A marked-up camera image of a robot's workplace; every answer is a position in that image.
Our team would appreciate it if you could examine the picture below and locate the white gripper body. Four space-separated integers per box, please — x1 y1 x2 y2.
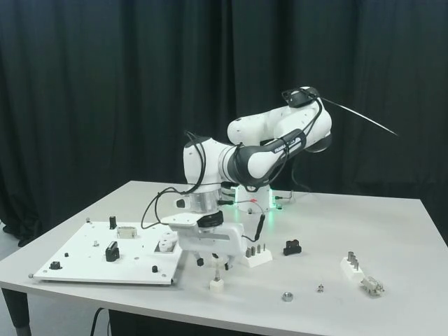
177 223 245 258

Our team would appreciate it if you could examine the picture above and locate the white round peg holder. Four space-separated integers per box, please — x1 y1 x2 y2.
241 250 274 269

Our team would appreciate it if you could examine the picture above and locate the flat white mounting plate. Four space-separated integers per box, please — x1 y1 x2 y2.
161 213 198 230

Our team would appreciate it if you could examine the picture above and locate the black D-SUB plug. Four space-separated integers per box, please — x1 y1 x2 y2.
282 239 302 256

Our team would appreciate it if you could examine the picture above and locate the white task board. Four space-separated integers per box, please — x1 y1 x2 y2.
29 220 185 286

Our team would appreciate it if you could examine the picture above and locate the white square peg holder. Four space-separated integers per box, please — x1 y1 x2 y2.
340 257 367 281

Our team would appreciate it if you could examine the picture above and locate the white waterproof plug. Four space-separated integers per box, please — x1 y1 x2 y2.
360 276 386 293

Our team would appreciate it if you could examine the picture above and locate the dark table leg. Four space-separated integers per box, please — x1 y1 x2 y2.
1 287 28 336

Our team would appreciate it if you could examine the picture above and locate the black curtain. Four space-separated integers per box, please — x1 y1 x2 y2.
0 0 448 248

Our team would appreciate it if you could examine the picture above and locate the thin black rod on wire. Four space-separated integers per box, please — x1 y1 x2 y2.
218 198 266 243

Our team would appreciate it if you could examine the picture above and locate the black camera cable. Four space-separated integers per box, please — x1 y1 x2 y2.
140 187 193 229

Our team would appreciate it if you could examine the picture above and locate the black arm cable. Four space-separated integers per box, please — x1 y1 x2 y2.
184 89 325 186

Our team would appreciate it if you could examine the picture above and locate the black base cable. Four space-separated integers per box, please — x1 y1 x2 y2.
289 153 312 193

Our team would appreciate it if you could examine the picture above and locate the black cable under table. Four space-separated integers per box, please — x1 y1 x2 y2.
91 307 110 336

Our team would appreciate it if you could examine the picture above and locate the thin white cable tie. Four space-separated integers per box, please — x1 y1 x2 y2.
321 97 400 137

